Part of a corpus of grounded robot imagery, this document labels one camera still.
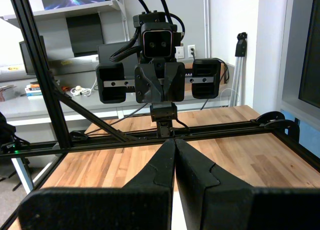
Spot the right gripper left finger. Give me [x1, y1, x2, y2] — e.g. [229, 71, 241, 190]
[18, 138, 176, 230]

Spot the black bracket with aluminium legs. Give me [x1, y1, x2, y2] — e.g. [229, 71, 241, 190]
[228, 32, 249, 107]

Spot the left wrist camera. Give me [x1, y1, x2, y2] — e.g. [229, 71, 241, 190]
[141, 22, 177, 59]

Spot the stack of books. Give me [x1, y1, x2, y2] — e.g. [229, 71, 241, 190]
[24, 84, 45, 97]

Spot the white cable coil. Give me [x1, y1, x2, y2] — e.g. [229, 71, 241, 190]
[70, 85, 93, 97]

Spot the black upright panel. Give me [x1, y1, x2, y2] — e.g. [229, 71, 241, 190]
[65, 13, 104, 58]

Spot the black monitor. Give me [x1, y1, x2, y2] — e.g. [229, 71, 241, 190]
[96, 42, 141, 66]

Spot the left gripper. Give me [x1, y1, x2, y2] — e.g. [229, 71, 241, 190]
[95, 57, 222, 105]

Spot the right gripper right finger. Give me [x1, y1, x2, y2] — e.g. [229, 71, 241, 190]
[175, 138, 320, 230]

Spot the grey desk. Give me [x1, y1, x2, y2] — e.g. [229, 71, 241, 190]
[0, 62, 236, 121]

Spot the grey wall shelf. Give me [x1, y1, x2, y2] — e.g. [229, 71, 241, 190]
[0, 0, 128, 25]

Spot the black frame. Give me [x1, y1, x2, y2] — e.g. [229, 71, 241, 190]
[0, 0, 320, 230]

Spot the white task board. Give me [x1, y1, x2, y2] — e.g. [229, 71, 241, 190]
[171, 184, 188, 230]

